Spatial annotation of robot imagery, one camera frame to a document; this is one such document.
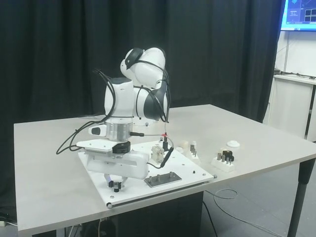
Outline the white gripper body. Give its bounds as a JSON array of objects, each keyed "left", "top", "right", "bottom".
[{"left": 85, "top": 151, "right": 150, "bottom": 180}]

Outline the flat white mounting plate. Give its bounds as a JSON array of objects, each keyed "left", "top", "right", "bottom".
[{"left": 76, "top": 140, "right": 114, "bottom": 156}]

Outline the black box under table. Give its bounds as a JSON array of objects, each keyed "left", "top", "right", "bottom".
[{"left": 108, "top": 191, "right": 204, "bottom": 237}]

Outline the white task board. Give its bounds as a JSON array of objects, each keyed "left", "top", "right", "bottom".
[{"left": 77, "top": 144, "right": 218, "bottom": 209}]

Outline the white peg holder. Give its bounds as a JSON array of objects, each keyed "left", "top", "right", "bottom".
[
  {"left": 184, "top": 148, "right": 201, "bottom": 163},
  {"left": 211, "top": 158, "right": 235, "bottom": 173}
]

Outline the black D-SUB plug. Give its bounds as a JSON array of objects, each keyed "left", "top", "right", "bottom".
[{"left": 222, "top": 150, "right": 235, "bottom": 162}]

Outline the black curtain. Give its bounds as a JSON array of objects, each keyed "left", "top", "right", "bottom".
[{"left": 0, "top": 0, "right": 284, "bottom": 220}]

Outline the white cabinet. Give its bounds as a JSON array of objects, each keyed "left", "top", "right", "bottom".
[{"left": 263, "top": 74, "right": 316, "bottom": 143}]

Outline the dark table leg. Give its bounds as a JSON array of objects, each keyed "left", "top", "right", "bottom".
[{"left": 288, "top": 158, "right": 316, "bottom": 237}]

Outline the blue screen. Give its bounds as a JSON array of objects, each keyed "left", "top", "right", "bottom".
[{"left": 280, "top": 0, "right": 316, "bottom": 32}]

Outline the thin black rod on wire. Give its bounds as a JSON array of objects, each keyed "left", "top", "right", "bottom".
[{"left": 130, "top": 130, "right": 175, "bottom": 169}]

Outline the silver wrist ring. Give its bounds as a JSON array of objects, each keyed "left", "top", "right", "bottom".
[{"left": 105, "top": 122, "right": 131, "bottom": 143}]

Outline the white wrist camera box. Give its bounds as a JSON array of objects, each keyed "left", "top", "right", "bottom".
[{"left": 88, "top": 125, "right": 107, "bottom": 136}]

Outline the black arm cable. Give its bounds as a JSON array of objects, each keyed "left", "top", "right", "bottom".
[
  {"left": 127, "top": 58, "right": 171, "bottom": 124},
  {"left": 56, "top": 68, "right": 119, "bottom": 155}
]

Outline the black floor cable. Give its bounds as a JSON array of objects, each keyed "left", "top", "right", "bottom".
[{"left": 202, "top": 201, "right": 217, "bottom": 237}]

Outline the grey floor cable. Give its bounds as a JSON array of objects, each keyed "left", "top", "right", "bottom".
[{"left": 212, "top": 189, "right": 316, "bottom": 237}]

